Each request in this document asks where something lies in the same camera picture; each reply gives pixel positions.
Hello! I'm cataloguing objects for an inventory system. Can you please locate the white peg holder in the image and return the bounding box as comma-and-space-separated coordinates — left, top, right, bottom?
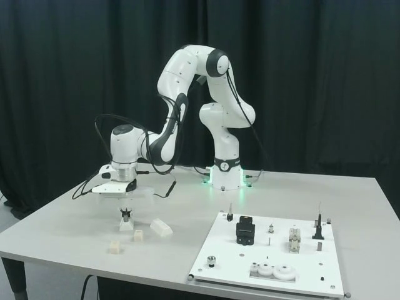
119, 217, 136, 233

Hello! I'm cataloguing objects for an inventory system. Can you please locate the black curtain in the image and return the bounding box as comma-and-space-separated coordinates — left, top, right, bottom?
0, 0, 400, 208

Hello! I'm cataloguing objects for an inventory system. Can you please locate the white task board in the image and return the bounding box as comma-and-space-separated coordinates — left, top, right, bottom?
188, 211, 348, 290

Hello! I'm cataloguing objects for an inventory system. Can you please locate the white large gear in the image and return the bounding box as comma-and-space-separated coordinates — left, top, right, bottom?
273, 264, 296, 281

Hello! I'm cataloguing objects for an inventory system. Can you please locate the black table leg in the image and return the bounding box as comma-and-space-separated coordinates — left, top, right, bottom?
2, 257, 25, 300

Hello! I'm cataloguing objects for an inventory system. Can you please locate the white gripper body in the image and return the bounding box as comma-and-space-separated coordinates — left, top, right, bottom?
99, 186, 156, 204

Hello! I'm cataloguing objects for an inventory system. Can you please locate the black looped cable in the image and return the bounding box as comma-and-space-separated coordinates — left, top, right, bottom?
72, 113, 151, 200

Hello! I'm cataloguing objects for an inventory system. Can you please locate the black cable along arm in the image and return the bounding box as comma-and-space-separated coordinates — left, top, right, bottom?
156, 64, 270, 181

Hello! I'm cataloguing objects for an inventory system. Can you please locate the beige metal connector block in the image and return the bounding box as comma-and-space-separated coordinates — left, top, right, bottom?
287, 225, 303, 253

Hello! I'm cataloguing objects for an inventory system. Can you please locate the black control box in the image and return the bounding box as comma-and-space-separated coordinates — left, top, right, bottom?
97, 277, 221, 300

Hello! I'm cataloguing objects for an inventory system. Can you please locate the black D-SUB plug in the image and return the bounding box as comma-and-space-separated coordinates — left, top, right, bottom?
234, 215, 256, 246

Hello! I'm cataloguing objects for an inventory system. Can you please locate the long empty white holder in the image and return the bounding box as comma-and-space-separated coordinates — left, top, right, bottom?
149, 217, 174, 236

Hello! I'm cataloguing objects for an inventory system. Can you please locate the black plug with short cable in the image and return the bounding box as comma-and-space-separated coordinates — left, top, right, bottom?
311, 202, 326, 241

